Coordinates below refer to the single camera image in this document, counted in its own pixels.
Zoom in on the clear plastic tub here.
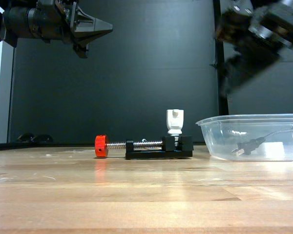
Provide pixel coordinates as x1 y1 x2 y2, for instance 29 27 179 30
195 113 293 162

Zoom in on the black plug with braided cable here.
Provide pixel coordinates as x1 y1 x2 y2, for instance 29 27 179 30
231 128 293 157

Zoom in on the black clamp with red knob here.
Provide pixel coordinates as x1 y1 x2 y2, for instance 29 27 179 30
94 134 194 160

